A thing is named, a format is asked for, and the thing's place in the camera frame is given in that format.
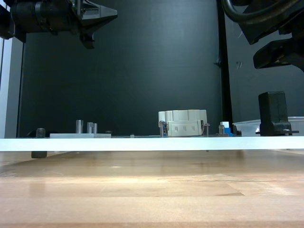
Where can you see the black threaded levelling screw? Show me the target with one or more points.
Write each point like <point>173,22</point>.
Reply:
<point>40,133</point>

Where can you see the small metal clamp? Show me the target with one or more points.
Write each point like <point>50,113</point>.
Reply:
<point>221,130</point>

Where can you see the black metal frame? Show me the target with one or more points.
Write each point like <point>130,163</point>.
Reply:
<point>225,83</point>

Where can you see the white task board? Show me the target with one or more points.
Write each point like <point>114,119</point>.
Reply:
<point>152,144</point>

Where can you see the beige multi-pin connector housing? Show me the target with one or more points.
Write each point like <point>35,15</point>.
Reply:
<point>185,128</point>

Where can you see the grey metal peg plate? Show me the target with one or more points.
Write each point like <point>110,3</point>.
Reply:
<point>71,135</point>

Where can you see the clear plastic tub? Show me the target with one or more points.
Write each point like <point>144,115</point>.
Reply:
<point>249,127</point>

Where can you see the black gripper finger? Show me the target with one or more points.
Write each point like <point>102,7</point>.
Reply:
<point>92,25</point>
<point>99,12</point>

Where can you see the black plug housing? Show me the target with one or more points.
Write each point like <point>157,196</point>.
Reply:
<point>273,111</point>

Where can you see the small blue white connector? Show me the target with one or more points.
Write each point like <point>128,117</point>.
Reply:
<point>225,124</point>

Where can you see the silver metal peg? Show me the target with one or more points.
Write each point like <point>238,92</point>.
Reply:
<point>79,127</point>
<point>89,128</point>
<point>95,128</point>

